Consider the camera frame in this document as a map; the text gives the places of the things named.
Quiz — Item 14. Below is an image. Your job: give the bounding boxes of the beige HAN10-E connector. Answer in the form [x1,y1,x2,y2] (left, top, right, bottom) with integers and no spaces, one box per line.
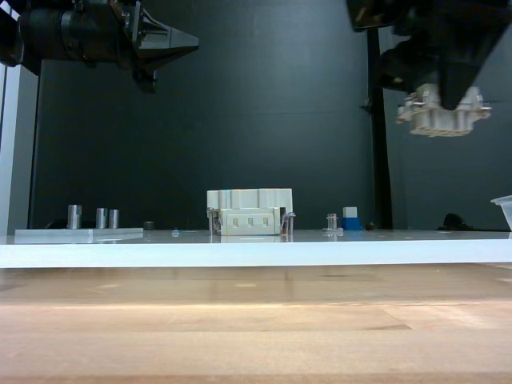
[395,83,494,139]

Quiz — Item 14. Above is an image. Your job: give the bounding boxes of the beige connector base housing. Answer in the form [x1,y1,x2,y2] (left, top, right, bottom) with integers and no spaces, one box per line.
[206,187,298,239]

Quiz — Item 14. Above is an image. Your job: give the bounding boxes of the clear plastic tub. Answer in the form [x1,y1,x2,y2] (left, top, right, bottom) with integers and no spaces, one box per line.
[490,194,512,232]

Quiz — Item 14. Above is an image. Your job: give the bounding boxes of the blue socket with white insert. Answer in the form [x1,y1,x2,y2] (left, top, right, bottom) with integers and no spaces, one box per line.
[342,206,364,232]

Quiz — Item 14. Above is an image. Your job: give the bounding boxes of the notched metal peg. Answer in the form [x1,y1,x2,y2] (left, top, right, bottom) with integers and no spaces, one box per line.
[66,204,83,230]

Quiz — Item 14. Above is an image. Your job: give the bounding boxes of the aluminium plate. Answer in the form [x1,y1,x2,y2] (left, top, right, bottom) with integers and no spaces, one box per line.
[14,227,144,244]

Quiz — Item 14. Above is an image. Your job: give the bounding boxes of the white board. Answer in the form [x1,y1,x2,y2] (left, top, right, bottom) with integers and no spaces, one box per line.
[0,228,512,270]

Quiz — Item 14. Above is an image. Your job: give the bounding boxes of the black aluminium frame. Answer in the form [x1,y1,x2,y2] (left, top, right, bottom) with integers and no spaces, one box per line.
[359,30,395,232]

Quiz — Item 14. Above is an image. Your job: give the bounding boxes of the black curved frame bracket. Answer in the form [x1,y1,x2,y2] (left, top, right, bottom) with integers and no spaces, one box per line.
[442,213,468,231]

